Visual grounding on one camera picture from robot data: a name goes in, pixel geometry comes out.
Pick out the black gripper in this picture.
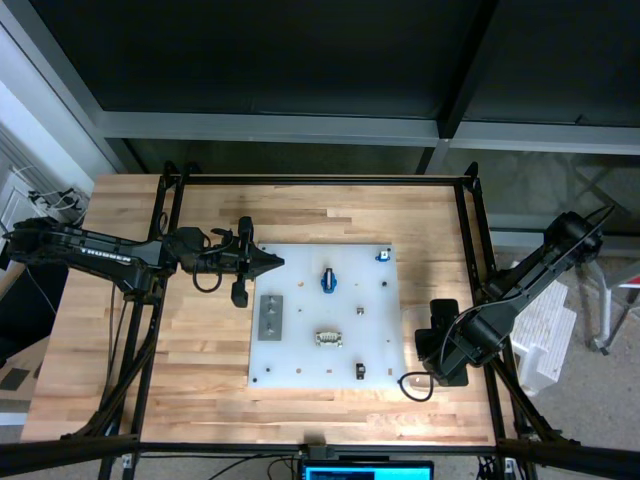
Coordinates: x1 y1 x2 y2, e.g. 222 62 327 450
219 216 286 308
428 298 470 388

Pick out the white taskboard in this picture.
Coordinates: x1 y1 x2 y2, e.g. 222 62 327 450
248 243 407 390

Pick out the white foam block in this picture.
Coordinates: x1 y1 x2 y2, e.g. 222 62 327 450
509 283 582 397

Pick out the laptop screen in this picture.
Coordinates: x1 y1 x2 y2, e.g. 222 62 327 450
298 459 436 480

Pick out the white power strip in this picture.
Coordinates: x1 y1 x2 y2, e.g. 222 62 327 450
27 185 90 224

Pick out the cardboard box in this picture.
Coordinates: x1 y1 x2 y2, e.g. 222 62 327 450
0 333 54 427

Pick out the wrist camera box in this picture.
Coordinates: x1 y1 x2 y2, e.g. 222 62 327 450
415 327 438 365

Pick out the blue clamp mount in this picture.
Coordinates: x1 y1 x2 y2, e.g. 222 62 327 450
318 267 339 297

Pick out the grey metal chair frame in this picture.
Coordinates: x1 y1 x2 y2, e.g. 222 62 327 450
573 234 640 357

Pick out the black table-level camera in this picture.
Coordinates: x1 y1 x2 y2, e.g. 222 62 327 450
299 435 337 460

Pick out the black aluminium frame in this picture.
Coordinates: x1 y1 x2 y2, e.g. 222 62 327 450
0 160 640 480

